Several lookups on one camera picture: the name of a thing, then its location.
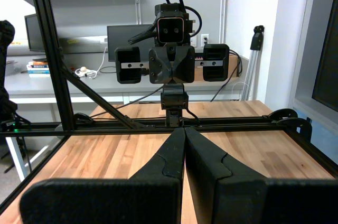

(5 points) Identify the silver stand with black cap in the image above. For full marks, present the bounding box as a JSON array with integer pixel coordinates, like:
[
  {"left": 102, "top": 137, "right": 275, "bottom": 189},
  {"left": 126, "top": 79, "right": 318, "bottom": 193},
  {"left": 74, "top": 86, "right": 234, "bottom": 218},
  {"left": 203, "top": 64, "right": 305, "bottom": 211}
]
[{"left": 241, "top": 25, "right": 266, "bottom": 101}]

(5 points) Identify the thin black cable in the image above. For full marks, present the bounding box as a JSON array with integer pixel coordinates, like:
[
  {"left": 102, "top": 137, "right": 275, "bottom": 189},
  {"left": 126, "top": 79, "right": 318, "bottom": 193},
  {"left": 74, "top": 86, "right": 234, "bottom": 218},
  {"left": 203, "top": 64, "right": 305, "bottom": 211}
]
[
  {"left": 182, "top": 106, "right": 199, "bottom": 122},
  {"left": 184, "top": 6, "right": 203, "bottom": 38}
]

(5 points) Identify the black braided cable sleeve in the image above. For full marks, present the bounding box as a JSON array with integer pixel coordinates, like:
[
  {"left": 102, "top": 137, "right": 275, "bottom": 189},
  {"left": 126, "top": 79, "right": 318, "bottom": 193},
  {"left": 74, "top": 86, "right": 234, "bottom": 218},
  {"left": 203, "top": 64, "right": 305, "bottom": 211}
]
[{"left": 0, "top": 19, "right": 18, "bottom": 129}]

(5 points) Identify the stack of books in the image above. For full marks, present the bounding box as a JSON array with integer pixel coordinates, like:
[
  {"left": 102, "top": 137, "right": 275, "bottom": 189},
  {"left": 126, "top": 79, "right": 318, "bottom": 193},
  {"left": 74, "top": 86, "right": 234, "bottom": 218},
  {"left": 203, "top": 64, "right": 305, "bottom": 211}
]
[{"left": 26, "top": 60, "right": 51, "bottom": 78}]

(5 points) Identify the black corner bracket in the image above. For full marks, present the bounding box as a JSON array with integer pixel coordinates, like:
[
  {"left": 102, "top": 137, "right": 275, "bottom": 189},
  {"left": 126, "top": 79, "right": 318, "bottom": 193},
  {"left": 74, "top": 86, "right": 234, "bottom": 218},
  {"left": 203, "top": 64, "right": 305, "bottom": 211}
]
[
  {"left": 74, "top": 113, "right": 93, "bottom": 124},
  {"left": 269, "top": 108, "right": 298, "bottom": 122},
  {"left": 277, "top": 117, "right": 313, "bottom": 142}
]

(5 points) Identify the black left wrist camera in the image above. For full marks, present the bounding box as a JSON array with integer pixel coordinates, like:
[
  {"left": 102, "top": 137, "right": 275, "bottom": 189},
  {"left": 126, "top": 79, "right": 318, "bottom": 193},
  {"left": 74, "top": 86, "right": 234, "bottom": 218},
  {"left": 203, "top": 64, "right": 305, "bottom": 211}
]
[{"left": 156, "top": 17, "right": 185, "bottom": 44}]

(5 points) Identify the white cable bundle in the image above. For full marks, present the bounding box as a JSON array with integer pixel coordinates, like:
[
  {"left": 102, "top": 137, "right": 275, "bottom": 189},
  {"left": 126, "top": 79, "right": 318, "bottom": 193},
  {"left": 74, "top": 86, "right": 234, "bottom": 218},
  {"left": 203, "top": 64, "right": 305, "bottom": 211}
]
[{"left": 74, "top": 46, "right": 109, "bottom": 79}]

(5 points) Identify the black computer monitor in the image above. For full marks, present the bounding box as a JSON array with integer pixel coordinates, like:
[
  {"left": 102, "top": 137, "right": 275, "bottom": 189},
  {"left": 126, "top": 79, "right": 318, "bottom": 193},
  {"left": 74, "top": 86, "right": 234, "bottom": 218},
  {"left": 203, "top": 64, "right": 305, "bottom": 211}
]
[
  {"left": 107, "top": 24, "right": 159, "bottom": 63},
  {"left": 24, "top": 13, "right": 48, "bottom": 53}
]

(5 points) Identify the black braided cable bundle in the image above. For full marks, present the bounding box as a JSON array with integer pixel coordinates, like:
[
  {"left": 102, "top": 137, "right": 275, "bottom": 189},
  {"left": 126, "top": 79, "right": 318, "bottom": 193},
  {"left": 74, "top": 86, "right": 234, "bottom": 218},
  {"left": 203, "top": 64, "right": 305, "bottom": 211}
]
[{"left": 128, "top": 25, "right": 157, "bottom": 45}]

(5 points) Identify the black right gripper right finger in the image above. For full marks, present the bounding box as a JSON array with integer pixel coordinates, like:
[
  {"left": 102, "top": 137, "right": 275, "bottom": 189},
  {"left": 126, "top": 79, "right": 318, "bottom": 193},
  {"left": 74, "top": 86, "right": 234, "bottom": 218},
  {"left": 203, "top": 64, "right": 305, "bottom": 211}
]
[{"left": 184, "top": 127, "right": 338, "bottom": 224}]

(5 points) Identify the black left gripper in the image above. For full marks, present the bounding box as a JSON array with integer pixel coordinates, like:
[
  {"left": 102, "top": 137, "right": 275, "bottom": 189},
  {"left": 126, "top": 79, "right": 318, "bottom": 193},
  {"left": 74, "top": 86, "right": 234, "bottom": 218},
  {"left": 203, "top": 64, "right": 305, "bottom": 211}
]
[{"left": 115, "top": 43, "right": 230, "bottom": 85}]

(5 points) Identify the white office desk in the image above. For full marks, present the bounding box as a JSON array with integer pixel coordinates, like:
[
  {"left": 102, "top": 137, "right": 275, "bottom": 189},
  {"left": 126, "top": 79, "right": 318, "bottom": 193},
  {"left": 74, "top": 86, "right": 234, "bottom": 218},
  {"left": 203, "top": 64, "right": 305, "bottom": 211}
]
[{"left": 4, "top": 49, "right": 250, "bottom": 105}]

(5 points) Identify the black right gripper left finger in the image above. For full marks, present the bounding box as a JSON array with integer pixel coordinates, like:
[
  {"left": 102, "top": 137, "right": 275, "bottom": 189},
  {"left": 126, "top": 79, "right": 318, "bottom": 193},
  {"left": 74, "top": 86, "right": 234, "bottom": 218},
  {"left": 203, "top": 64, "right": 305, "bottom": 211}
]
[{"left": 20, "top": 127, "right": 185, "bottom": 224}]

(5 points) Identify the black aluminium frame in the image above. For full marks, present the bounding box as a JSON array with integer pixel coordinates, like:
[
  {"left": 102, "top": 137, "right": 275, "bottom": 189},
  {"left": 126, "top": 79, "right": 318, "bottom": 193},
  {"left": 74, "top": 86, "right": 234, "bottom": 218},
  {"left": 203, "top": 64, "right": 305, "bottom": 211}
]
[{"left": 0, "top": 0, "right": 338, "bottom": 208}]

